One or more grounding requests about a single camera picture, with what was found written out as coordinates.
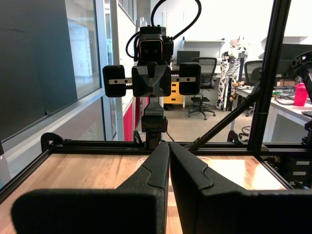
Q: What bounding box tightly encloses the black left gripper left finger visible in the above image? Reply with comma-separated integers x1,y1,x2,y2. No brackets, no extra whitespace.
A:
11,142,170,234

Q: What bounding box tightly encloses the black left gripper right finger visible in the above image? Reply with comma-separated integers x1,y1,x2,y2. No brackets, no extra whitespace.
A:
170,142,312,234

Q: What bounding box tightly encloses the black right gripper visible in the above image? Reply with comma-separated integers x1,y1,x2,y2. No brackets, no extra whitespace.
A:
102,60,202,98

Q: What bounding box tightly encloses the yellow drawer cabinet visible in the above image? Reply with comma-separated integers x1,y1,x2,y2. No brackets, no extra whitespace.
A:
163,82,184,105

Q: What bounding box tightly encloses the small black monitor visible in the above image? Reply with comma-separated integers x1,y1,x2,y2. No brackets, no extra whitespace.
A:
176,50,200,65

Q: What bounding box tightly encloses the red panel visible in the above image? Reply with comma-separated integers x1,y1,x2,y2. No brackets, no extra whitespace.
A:
123,97,141,142

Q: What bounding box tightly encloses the black office chair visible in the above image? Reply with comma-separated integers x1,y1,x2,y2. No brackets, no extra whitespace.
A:
187,57,218,120
243,60,265,117

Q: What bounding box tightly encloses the white workbench with shelf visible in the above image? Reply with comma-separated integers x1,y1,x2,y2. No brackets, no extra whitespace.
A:
181,39,227,108

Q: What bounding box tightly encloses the black electronics box with labels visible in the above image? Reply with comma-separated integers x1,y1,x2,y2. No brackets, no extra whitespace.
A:
262,156,312,190

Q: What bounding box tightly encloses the white lattice robot figure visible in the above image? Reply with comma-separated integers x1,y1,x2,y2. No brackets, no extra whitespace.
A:
215,36,247,112

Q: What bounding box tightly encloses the white desk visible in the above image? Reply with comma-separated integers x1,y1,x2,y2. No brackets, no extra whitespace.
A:
235,86,312,143

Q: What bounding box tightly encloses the pink bottle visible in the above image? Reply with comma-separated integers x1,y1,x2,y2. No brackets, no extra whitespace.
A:
294,82,308,107

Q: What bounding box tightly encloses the large black monitor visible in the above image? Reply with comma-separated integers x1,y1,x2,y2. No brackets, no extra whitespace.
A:
258,43,312,77

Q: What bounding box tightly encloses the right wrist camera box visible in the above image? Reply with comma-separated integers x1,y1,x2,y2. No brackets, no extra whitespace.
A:
139,25,168,61

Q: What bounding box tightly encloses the short black looping cable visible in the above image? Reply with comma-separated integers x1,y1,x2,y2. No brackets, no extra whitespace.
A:
125,31,141,59

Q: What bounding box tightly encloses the grey window frame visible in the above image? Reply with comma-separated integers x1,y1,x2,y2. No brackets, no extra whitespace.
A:
0,0,117,186

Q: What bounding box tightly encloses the long black looping cable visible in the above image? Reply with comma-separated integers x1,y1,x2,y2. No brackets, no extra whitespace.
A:
150,0,202,41

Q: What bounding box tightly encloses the black frame corner bracket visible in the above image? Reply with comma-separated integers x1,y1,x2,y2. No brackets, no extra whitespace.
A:
40,133,65,153
228,130,244,143

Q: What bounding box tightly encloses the black aluminium frame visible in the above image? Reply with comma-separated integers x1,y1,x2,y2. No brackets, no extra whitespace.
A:
0,0,312,197

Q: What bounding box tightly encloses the black cable chain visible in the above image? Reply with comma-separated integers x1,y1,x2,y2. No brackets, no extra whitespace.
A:
290,50,312,92

